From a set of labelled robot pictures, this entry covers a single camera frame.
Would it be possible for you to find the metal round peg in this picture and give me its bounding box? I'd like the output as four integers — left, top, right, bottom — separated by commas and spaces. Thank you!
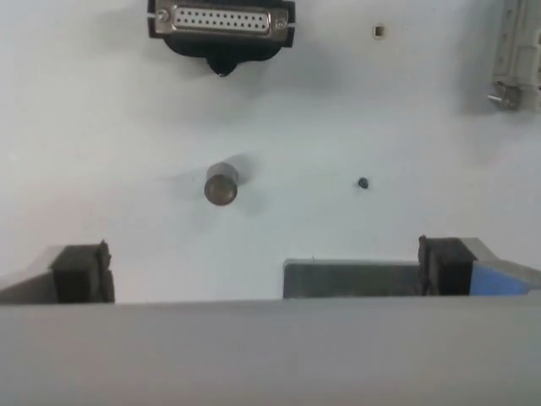
203, 158, 240, 208

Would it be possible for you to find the white task board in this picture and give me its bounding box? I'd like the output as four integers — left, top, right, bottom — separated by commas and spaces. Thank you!
0, 0, 541, 305

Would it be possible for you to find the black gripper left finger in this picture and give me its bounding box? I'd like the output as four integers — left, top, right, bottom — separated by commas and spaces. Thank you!
0, 239, 116, 305

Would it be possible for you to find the grey waterproof plug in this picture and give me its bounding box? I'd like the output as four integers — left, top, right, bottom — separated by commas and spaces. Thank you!
485, 0, 541, 113

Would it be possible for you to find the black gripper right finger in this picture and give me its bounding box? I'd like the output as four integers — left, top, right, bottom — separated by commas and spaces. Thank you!
417, 234, 541, 296

